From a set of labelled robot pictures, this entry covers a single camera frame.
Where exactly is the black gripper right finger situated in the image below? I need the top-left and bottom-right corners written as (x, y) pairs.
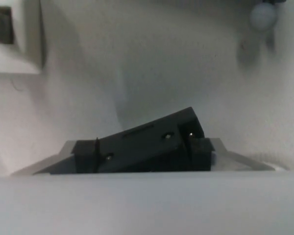
top-left (190, 137), bottom-right (276, 172)

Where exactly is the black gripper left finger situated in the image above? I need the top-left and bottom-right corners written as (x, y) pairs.
top-left (11, 139), bottom-right (100, 176)

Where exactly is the black D-SUB plug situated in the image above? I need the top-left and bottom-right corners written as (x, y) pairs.
top-left (98, 106), bottom-right (206, 173)

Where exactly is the white cube holder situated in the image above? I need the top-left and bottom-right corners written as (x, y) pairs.
top-left (0, 0), bottom-right (46, 74)

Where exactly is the small grey corner ball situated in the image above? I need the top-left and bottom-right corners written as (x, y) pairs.
top-left (250, 4), bottom-right (277, 31)

